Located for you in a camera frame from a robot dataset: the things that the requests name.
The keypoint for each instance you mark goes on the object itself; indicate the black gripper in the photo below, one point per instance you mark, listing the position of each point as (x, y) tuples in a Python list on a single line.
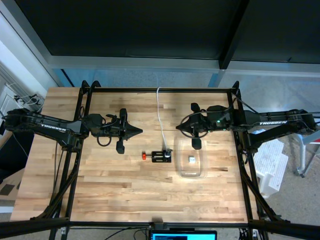
[(122, 130), (196, 143)]

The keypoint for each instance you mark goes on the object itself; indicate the black power plug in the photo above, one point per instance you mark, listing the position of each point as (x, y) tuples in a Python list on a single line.
[(168, 153)]

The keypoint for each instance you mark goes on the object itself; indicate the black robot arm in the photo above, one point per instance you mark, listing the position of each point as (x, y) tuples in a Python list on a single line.
[(53, 127), (272, 123)]

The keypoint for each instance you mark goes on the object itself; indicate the white foam block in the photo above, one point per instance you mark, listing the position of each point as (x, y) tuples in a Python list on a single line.
[(192, 159)]

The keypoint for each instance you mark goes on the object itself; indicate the black vise orange knob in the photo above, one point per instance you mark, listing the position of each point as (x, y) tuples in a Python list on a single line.
[(157, 157)]

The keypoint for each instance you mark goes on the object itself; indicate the clear plastic tub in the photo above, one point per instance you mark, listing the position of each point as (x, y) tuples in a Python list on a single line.
[(191, 172)]

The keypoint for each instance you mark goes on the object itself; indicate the white styrofoam block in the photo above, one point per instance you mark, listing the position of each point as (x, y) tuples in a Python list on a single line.
[(271, 162)]

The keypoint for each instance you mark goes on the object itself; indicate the black building column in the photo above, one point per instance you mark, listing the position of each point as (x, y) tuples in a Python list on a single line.
[(233, 35)]

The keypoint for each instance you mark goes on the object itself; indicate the laptop screen blue edge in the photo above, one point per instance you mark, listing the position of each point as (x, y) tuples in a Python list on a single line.
[(182, 236)]

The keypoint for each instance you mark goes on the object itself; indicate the grey metal chair base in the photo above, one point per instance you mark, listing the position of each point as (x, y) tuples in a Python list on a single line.
[(303, 155)]

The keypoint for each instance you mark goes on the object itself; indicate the brown cardboard box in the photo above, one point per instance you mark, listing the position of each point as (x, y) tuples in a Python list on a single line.
[(13, 178)]

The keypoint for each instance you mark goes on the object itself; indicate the black aluminium frame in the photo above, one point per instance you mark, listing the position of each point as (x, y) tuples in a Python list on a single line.
[(125, 89)]

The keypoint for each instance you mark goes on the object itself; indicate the black table-level camera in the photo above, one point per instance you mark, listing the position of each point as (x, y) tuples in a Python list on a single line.
[(158, 225)]

